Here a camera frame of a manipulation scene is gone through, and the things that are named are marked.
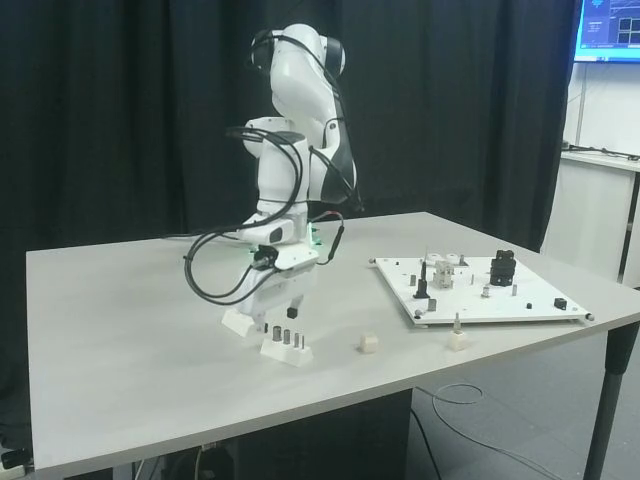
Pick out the white round peg holder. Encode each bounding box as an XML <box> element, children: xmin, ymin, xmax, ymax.
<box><xmin>259</xmin><ymin>339</ymin><xmax>316</xmax><ymax>369</ymax></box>

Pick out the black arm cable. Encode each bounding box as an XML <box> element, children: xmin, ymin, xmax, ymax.
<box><xmin>182</xmin><ymin>127</ymin><xmax>307</xmax><ymax>306</ymax></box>
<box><xmin>248</xmin><ymin>29</ymin><xmax>367</xmax><ymax>212</ymax></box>

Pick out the black box under table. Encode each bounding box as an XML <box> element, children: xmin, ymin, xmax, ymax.
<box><xmin>199</xmin><ymin>388</ymin><xmax>414</xmax><ymax>480</ymax></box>

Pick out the blue screen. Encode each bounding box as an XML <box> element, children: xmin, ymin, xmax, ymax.
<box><xmin>573</xmin><ymin>0</ymin><xmax>640</xmax><ymax>65</ymax></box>

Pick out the white cabinet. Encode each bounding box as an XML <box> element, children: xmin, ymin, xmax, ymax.
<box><xmin>542</xmin><ymin>144</ymin><xmax>640</xmax><ymax>290</ymax></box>

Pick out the grey floor cable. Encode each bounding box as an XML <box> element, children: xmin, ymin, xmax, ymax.
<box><xmin>431</xmin><ymin>382</ymin><xmax>594</xmax><ymax>472</ymax></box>

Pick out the black D-SUB plug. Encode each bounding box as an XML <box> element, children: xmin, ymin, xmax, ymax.
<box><xmin>488</xmin><ymin>248</ymin><xmax>517</xmax><ymax>288</ymax></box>

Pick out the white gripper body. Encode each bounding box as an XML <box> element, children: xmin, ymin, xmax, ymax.
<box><xmin>238</xmin><ymin>264</ymin><xmax>318</xmax><ymax>326</ymax></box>

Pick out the black table leg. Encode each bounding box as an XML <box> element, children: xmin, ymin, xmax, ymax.
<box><xmin>583</xmin><ymin>324</ymin><xmax>629</xmax><ymax>480</ymax></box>

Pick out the black curtain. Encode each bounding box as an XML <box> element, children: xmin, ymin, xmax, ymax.
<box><xmin>0</xmin><ymin>0</ymin><xmax>584</xmax><ymax>441</ymax></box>

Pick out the white task board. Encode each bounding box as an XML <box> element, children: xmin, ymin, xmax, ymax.
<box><xmin>367</xmin><ymin>252</ymin><xmax>596</xmax><ymax>331</ymax></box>

